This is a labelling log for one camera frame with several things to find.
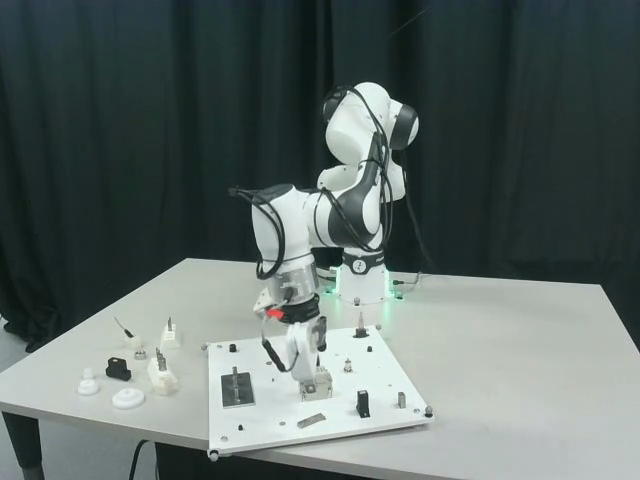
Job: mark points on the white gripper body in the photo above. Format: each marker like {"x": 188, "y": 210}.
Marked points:
{"x": 301, "y": 352}

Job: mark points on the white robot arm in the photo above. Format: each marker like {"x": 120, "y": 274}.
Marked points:
{"x": 285, "y": 225}

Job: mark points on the small white peg holder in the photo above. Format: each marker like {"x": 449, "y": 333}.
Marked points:
{"x": 170, "y": 338}

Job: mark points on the large white peg holder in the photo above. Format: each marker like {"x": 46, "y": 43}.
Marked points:
{"x": 164, "y": 380}

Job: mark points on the metal square peg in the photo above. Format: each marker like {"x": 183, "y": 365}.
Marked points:
{"x": 160, "y": 359}

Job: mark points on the metal bolt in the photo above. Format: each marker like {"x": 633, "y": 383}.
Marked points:
{"x": 360, "y": 322}

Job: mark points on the white task board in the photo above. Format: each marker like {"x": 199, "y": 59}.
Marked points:
{"x": 310, "y": 425}

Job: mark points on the metal BNC plug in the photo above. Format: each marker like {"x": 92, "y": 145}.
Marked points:
{"x": 140, "y": 355}

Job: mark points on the low white plug holder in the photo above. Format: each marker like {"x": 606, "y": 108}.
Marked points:
{"x": 133, "y": 344}

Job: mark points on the white large gear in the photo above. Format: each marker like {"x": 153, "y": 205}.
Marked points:
{"x": 128, "y": 400}

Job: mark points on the black D-SUB plug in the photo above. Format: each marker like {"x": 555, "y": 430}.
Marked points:
{"x": 118, "y": 370}

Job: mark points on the white small gear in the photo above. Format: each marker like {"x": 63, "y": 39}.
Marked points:
{"x": 88, "y": 373}

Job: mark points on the white medium gear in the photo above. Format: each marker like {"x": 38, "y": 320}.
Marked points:
{"x": 88, "y": 387}

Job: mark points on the black curtain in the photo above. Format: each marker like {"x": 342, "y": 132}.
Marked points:
{"x": 150, "y": 125}

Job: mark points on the dark table leg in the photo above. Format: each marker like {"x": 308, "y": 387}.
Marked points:
{"x": 22, "y": 445}

